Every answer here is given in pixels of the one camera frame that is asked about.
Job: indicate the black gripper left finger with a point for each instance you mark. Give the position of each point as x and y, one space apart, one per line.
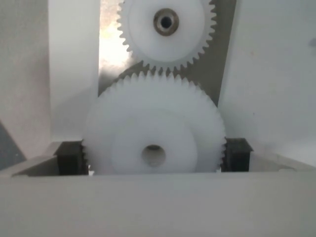
71 158

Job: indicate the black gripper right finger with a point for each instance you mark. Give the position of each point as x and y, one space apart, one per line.
237 155

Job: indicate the white large gear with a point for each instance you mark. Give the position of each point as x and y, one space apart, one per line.
153 118

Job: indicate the white medium gear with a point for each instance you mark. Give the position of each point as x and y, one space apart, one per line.
148 37

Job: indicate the white task board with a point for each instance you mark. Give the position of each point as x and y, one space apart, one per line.
271 74

